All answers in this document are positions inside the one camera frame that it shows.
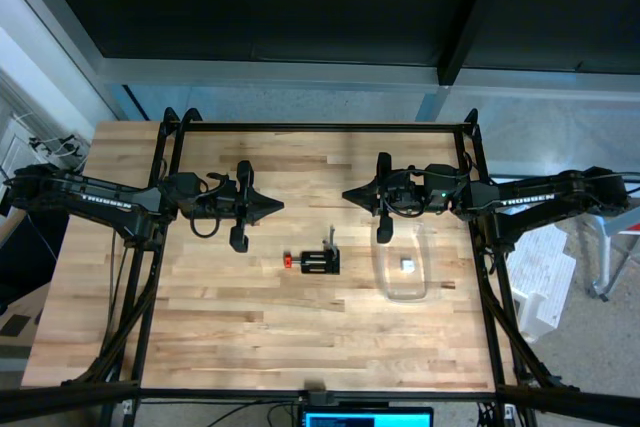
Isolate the black aluminium frame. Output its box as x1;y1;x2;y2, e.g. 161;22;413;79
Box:
0;105;586;427

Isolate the clear plastic tub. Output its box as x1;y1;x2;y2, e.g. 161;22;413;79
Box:
372;224;442;304

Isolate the black table camera mount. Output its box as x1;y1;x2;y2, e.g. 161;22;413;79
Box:
302;380;331;406

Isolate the white step stool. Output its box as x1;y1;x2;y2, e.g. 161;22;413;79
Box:
503;224;577;344

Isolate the black vise with orange knob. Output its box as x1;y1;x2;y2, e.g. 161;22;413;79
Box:
283;248;342;277

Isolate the grey metal stand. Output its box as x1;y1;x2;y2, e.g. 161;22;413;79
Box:
579;209;640;304

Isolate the black looped cable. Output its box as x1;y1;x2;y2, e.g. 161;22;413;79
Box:
188;214;223;241
379;189;426;221

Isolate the white power strip with plugs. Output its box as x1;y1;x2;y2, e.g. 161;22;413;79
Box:
27;132;90;169

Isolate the laptop screen with blue edge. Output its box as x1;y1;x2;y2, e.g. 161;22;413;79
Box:
299;406;435;427

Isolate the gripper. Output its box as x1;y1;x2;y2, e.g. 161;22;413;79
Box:
217;159;285;254
342;151;426;244

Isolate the cardboard box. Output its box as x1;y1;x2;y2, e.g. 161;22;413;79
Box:
0;281;54;348

